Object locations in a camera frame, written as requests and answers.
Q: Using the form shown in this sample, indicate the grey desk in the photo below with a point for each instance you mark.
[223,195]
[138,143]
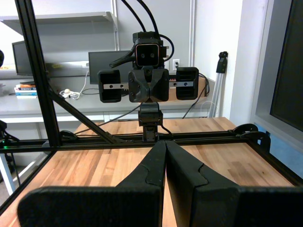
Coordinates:
[94,105]

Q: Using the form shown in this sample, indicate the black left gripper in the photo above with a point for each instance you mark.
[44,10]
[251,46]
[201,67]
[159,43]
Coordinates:
[111,97]

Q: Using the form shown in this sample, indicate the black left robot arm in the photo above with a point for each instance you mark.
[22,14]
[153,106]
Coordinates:
[150,113]

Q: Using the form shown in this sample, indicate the brown cardboard box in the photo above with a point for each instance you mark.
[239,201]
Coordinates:
[172,94]

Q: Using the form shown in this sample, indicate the tripod with black head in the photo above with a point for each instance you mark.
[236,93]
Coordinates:
[222,63]

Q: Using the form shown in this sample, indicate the white wall outlet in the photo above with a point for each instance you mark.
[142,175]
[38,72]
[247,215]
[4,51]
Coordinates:
[166,64]
[176,64]

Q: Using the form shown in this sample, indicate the stack of books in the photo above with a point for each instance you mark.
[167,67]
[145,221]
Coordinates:
[23,91]

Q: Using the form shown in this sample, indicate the white wall shelf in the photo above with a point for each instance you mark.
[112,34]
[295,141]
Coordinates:
[71,17]

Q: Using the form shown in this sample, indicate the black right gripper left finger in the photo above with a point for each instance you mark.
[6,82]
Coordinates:
[94,208]

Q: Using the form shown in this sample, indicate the black aluminium frame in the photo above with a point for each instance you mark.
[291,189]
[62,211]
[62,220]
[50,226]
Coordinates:
[38,71]

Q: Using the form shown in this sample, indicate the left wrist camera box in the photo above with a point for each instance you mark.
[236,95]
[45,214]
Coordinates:
[146,55]

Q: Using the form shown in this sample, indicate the dark computer monitor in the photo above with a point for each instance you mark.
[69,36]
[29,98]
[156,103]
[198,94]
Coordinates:
[19,59]
[101,60]

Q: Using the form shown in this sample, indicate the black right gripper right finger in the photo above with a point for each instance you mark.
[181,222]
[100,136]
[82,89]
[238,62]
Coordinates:
[236,208]

